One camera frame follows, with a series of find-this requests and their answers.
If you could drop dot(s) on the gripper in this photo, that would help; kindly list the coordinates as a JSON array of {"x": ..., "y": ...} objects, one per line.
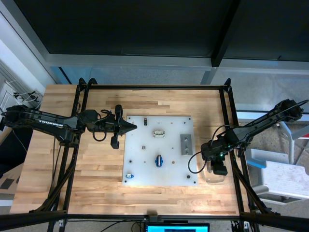
[
  {"x": 220, "y": 169},
  {"x": 117, "y": 113}
]

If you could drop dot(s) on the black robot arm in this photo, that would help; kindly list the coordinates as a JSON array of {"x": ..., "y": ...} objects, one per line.
[
  {"x": 48, "y": 120},
  {"x": 260, "y": 123}
]

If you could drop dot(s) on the clear plastic tub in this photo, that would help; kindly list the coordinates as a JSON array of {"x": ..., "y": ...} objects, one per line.
[{"x": 217, "y": 181}]

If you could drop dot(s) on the white connector housing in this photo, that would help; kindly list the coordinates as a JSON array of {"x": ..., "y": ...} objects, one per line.
[{"x": 159, "y": 134}]

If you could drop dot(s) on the grey metal block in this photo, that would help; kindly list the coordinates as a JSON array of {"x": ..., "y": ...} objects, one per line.
[{"x": 190, "y": 145}]

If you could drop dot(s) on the white and blue bin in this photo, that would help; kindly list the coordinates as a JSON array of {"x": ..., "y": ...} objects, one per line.
[{"x": 258, "y": 163}]

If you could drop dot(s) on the blue round holder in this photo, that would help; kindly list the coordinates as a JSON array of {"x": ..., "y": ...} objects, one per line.
[{"x": 155, "y": 161}]

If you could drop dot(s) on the white cube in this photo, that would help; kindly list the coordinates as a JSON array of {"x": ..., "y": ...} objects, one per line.
[{"x": 130, "y": 176}]

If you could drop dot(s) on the blue square base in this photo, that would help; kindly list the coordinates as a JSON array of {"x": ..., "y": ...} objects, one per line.
[{"x": 126, "y": 176}]

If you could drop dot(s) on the white board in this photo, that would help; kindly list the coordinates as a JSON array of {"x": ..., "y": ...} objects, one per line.
[{"x": 149, "y": 174}]

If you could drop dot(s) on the white textured box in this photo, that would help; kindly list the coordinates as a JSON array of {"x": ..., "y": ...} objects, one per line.
[{"x": 285, "y": 180}]

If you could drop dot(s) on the grey aluminium beam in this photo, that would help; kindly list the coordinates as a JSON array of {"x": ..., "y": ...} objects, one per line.
[{"x": 144, "y": 61}]

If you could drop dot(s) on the laptop screen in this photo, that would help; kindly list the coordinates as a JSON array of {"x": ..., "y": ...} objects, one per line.
[{"x": 176, "y": 228}]

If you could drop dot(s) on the black table frame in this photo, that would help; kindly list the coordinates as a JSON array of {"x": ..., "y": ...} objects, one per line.
[{"x": 154, "y": 87}]

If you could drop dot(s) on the grey metal chair frame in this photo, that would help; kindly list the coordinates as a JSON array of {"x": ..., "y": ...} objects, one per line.
[{"x": 290, "y": 142}]

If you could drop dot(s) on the small black camera box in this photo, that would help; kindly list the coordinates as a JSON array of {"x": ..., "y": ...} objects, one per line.
[{"x": 153, "y": 216}]

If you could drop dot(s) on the grey aluminium post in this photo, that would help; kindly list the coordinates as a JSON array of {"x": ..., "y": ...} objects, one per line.
[{"x": 24, "y": 33}]

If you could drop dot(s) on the black vertical post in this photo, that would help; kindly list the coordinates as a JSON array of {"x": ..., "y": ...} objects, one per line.
[{"x": 225, "y": 31}]

